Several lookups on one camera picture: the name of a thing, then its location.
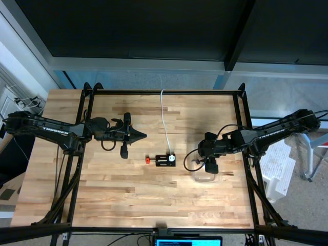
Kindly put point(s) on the laptop screen with blue edge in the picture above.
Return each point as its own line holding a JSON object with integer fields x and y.
{"x": 187, "y": 242}

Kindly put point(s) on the black metal frame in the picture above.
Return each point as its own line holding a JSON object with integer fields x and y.
{"x": 30, "y": 232}

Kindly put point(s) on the white plastic step stool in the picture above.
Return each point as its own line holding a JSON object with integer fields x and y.
{"x": 278, "y": 166}

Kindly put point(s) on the black square pillar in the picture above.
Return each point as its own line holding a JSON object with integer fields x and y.
{"x": 239, "y": 36}

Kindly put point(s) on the large black box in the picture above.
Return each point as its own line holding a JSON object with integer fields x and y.
{"x": 12, "y": 159}

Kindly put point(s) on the clear plastic container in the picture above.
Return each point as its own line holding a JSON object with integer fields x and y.
{"x": 205, "y": 179}

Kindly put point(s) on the chair with grey metal legs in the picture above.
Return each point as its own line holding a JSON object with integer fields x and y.
{"x": 309, "y": 159}

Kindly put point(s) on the black vise with red knob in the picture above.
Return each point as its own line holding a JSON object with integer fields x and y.
{"x": 161, "y": 161}

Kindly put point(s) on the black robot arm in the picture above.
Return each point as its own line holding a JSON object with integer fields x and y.
{"x": 55, "y": 130}
{"x": 271, "y": 133}

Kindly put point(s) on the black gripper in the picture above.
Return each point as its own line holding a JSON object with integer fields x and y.
{"x": 212, "y": 150}
{"x": 127, "y": 135}

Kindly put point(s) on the brown cardboard box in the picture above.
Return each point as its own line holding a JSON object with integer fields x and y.
{"x": 15, "y": 184}

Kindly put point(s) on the small black fixed camera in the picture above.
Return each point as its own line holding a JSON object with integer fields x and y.
{"x": 162, "y": 230}

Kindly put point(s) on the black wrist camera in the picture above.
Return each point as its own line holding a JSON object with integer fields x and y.
{"x": 202, "y": 148}

